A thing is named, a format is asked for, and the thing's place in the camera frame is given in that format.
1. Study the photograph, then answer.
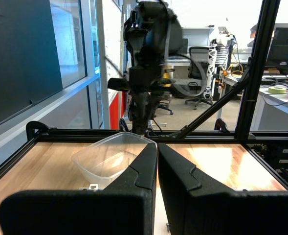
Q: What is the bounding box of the black mesh office chair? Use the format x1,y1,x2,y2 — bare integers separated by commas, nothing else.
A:
184,46,216,111

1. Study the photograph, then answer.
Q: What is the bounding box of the black aluminium frame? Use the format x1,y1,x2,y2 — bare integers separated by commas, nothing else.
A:
0,0,288,194

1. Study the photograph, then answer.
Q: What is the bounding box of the black stool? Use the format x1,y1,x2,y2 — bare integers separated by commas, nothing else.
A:
155,99,175,116

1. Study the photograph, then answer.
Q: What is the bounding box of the white desk shelf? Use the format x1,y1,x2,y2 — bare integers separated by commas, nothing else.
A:
181,25,215,47

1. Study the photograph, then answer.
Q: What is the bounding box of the clear plastic container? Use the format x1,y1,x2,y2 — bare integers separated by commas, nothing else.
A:
71,131,158,189

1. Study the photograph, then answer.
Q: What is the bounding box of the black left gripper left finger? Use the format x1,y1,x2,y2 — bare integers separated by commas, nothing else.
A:
0,143,158,235

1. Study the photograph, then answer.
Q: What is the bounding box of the green tape roll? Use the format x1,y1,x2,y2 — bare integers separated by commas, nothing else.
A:
267,85,288,94

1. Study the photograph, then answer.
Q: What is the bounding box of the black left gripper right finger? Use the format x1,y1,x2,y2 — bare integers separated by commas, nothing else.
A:
158,143,288,235

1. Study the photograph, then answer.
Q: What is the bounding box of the large black monitor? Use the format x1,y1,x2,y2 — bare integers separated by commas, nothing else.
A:
266,27,288,68

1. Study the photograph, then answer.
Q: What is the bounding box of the red cabinet panel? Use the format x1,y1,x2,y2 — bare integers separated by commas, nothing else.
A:
109,92,127,130

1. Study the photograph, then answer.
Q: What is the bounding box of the white lattice figure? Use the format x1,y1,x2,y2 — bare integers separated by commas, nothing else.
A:
207,39,230,98

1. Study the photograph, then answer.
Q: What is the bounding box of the white desk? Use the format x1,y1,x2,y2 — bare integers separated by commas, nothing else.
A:
251,73,288,132

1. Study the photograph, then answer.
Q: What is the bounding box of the small white plastic clip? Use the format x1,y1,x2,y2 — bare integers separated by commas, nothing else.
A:
79,184,99,191

